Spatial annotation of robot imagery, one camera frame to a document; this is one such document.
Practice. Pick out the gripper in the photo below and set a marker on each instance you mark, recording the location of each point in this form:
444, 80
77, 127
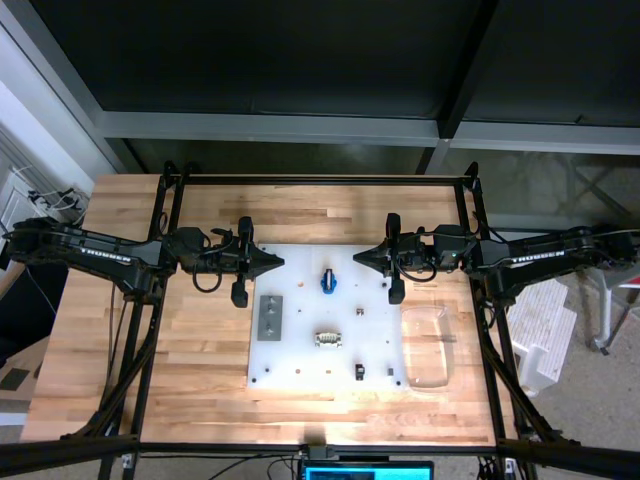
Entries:
243, 260
394, 257

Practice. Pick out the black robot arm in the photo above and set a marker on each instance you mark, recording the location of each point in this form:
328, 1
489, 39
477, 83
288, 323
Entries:
100, 250
535, 257

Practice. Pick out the blue clamp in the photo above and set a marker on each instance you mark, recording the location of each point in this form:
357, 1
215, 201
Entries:
328, 290

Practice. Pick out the grey metal plate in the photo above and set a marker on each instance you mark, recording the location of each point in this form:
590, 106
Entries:
264, 320

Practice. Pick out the white task board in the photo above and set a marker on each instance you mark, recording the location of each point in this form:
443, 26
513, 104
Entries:
300, 350

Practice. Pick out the black socket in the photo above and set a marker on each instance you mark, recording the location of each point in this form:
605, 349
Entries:
360, 372

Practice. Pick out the clear plastic tub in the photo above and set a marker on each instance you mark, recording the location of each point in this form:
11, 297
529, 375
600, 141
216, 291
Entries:
425, 370

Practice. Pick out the grey metal beam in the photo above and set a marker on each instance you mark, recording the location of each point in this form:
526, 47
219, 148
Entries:
550, 137
250, 129

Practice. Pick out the white plastic step stool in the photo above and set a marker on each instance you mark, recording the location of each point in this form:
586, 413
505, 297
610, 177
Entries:
542, 340

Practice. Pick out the laptop screen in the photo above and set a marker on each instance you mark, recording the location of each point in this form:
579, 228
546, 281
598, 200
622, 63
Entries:
365, 472

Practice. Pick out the power strip with plugs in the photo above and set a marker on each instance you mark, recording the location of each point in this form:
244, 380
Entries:
55, 201

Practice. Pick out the grey metal chair leg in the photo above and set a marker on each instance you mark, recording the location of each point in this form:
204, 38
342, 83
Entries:
604, 310

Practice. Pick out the black metal frame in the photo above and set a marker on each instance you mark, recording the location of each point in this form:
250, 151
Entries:
320, 183

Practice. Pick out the black table camera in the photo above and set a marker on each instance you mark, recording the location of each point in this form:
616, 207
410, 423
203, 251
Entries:
317, 451

